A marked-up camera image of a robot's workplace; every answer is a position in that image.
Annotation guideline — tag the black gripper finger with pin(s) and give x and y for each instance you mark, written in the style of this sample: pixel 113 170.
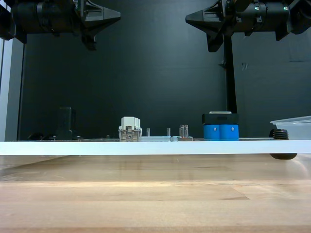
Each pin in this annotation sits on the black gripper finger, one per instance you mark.
pixel 211 21
pixel 211 13
pixel 97 9
pixel 97 19

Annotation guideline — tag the small metal connector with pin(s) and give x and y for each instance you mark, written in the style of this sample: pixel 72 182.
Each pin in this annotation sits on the small metal connector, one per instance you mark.
pixel 184 131

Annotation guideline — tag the grey rectangular connector housing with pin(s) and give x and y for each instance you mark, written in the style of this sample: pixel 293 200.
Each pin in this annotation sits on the grey rectangular connector housing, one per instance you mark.
pixel 130 131

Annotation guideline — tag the small black clamp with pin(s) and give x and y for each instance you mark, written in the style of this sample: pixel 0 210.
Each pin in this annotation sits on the small black clamp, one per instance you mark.
pixel 66 121

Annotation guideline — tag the black threaded knob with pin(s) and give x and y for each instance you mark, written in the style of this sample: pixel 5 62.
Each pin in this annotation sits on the black threaded knob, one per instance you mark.
pixel 281 134

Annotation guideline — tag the clear plastic tub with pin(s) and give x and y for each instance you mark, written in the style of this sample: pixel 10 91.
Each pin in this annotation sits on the clear plastic tub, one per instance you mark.
pixel 296 128

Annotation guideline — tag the aluminium socket block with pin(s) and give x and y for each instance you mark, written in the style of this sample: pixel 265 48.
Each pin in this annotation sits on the aluminium socket block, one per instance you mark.
pixel 158 139

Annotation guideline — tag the white task board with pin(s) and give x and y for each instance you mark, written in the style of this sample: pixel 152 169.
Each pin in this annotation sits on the white task board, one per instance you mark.
pixel 155 148

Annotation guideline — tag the black rubber board foot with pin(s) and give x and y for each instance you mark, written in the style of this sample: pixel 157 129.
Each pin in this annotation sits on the black rubber board foot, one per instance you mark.
pixel 283 156

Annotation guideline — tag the black aluminium frame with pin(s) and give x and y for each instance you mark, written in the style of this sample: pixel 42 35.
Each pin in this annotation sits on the black aluminium frame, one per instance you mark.
pixel 229 72

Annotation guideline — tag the blue black D-sub connector mount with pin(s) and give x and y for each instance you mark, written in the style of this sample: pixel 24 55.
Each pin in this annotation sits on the blue black D-sub connector mount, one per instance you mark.
pixel 221 132

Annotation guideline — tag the small silver post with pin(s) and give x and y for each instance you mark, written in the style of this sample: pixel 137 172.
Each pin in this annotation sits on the small silver post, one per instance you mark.
pixel 168 132
pixel 148 132

